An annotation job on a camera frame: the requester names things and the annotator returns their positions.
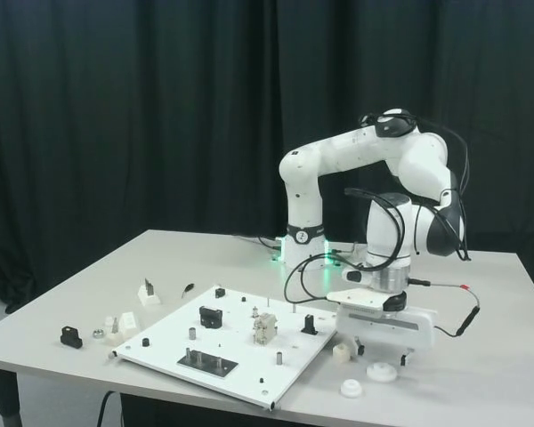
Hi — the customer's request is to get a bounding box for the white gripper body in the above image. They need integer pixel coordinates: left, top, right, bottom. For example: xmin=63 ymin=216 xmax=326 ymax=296
xmin=336 ymin=302 xmax=438 ymax=351

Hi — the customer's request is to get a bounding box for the thin black rod on wire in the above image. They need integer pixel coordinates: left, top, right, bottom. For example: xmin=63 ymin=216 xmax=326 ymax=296
xmin=433 ymin=278 xmax=482 ymax=339

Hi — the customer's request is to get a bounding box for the white cube holder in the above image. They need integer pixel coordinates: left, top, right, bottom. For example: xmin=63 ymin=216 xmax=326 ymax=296
xmin=331 ymin=342 xmax=353 ymax=366

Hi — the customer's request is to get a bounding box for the white medium gear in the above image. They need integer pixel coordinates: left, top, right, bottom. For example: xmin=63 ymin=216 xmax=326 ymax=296
xmin=339 ymin=377 xmax=366 ymax=399

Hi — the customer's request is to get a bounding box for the small white peg holder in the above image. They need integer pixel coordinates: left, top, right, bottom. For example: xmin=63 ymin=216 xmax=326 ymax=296
xmin=106 ymin=320 xmax=124 ymax=346

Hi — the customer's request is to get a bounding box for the white holder with metal pegs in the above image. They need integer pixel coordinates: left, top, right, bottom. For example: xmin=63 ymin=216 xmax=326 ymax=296
xmin=135 ymin=278 xmax=163 ymax=309

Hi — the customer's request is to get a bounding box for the grey table leg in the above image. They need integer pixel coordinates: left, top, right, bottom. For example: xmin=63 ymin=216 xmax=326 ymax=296
xmin=0 ymin=366 xmax=20 ymax=427

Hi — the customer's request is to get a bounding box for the white task board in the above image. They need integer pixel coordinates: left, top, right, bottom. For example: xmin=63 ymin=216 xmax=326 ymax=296
xmin=108 ymin=284 xmax=349 ymax=411

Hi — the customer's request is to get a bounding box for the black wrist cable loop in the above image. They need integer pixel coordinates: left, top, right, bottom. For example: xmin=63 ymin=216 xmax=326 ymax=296
xmin=283 ymin=259 xmax=367 ymax=304

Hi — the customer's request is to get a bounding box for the white wedge holder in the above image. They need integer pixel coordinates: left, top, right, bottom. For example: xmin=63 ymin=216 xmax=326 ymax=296
xmin=117 ymin=311 xmax=138 ymax=334

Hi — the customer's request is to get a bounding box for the black D-SUB plug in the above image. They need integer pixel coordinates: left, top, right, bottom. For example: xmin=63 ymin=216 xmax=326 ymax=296
xmin=60 ymin=326 xmax=85 ymax=350

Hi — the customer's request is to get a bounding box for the white large gear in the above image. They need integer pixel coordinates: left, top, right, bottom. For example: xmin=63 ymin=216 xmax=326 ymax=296
xmin=365 ymin=362 xmax=398 ymax=384

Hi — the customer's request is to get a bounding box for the black curtain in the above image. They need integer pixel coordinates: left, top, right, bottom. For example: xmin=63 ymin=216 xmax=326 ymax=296
xmin=0 ymin=0 xmax=534 ymax=315

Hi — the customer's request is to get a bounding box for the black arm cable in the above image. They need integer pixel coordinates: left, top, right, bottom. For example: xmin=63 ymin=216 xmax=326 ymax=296
xmin=344 ymin=108 xmax=472 ymax=262

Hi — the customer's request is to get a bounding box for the black cable under table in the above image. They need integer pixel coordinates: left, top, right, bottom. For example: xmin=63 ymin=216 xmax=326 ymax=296
xmin=98 ymin=390 xmax=123 ymax=427

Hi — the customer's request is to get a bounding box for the black base cable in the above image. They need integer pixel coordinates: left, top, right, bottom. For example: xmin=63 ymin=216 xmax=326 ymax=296
xmin=235 ymin=233 xmax=287 ymax=255

